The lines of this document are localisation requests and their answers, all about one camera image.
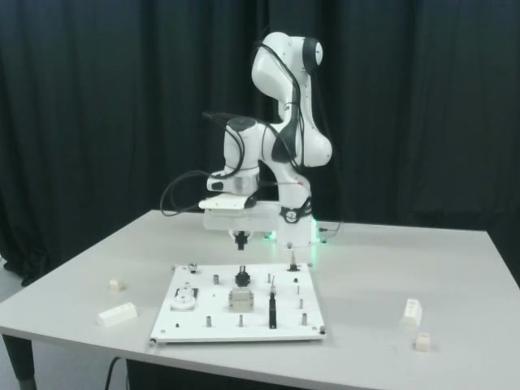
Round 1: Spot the black cable loop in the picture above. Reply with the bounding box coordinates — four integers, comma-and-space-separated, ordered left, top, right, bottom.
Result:
159, 170, 213, 217

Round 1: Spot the black cable under table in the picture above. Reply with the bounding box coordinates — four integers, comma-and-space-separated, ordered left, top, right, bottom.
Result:
105, 356, 128, 390

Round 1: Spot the black curtain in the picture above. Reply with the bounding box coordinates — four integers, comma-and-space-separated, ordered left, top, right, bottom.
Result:
0, 0, 520, 288

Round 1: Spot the tall white holder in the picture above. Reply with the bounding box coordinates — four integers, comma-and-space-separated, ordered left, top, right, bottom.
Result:
399, 298, 424, 327

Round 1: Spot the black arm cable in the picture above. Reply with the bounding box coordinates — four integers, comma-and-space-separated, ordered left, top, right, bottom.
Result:
254, 39, 310, 171

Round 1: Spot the black USB plug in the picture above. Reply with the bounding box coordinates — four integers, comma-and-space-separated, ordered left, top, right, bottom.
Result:
267, 292, 279, 330

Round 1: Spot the black table leg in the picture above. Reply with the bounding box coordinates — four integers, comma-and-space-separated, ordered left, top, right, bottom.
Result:
2, 334, 34, 390

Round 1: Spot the long white holder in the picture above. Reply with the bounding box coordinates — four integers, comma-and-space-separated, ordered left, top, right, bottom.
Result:
96, 301, 139, 328

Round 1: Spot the black cable at foot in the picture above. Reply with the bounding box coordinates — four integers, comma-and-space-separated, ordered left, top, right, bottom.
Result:
316, 220, 347, 237

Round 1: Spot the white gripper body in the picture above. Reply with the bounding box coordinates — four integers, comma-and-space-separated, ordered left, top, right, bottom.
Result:
202, 201, 283, 235

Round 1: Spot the white task board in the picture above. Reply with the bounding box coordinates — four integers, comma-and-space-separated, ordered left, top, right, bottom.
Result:
147, 262, 328, 347

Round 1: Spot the white large gear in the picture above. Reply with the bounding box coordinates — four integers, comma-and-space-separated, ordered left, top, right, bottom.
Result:
170, 294, 197, 313

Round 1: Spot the thin black rod red tag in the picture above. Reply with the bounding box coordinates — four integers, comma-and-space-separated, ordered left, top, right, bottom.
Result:
259, 179, 306, 189

